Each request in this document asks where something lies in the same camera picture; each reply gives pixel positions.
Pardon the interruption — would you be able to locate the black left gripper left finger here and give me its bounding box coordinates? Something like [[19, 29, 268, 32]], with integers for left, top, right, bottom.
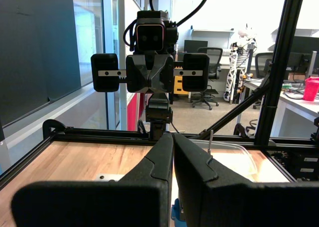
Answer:
[[10, 133, 174, 227]]

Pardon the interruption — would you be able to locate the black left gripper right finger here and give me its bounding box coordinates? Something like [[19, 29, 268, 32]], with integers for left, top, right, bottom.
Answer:
[[173, 133, 319, 227]]

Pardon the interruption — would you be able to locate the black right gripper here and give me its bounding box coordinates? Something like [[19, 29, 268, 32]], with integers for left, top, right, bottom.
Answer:
[[91, 52, 210, 93]]

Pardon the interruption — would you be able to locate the aluminium plate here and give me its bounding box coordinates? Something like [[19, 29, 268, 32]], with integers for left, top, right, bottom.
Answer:
[[96, 173, 124, 182]]

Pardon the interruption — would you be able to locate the yellow drawer cabinet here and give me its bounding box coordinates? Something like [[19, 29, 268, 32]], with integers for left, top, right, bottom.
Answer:
[[173, 74, 192, 95]]

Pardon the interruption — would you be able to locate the red cabinet panel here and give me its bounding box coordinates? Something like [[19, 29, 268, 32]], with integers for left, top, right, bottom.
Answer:
[[127, 92, 146, 132]]

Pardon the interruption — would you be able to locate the clear plastic tub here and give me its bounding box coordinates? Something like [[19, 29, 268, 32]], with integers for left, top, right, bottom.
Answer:
[[188, 139, 259, 183]]

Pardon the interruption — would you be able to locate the black computer monitor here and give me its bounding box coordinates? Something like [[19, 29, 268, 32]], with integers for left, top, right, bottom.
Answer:
[[183, 39, 209, 54], [288, 35, 319, 71]]

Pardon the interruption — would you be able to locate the black mesh office chair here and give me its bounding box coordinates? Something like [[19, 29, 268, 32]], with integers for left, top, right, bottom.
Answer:
[[191, 46, 224, 111], [252, 51, 275, 110]]

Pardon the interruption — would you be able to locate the black control box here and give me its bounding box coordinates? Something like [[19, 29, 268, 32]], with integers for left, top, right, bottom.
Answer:
[[270, 149, 319, 183]]

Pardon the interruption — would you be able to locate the blue plastic piece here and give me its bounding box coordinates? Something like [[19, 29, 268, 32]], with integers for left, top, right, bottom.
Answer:
[[170, 198, 186, 227]]

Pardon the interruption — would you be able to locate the grey metal pin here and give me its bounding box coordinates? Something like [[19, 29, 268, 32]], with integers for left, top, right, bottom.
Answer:
[[208, 129, 214, 160]]

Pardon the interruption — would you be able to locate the white lattice robot figure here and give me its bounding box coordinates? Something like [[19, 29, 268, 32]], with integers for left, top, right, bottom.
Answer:
[[223, 23, 258, 103]]

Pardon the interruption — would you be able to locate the white office desk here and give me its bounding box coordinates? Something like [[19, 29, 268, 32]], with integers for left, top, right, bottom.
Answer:
[[238, 76, 319, 138]]

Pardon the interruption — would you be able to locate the red plastic cup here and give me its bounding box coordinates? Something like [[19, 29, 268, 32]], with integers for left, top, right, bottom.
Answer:
[[302, 76, 319, 102]]

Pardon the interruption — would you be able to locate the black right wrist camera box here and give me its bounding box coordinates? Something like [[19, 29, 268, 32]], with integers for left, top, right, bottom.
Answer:
[[136, 10, 167, 53]]

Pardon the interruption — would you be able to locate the white wall shelf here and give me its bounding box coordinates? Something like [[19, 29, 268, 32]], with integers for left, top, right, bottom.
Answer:
[[190, 28, 235, 50]]

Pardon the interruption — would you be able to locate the black aluminium frame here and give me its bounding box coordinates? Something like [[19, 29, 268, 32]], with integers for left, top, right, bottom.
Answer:
[[0, 0, 319, 192]]

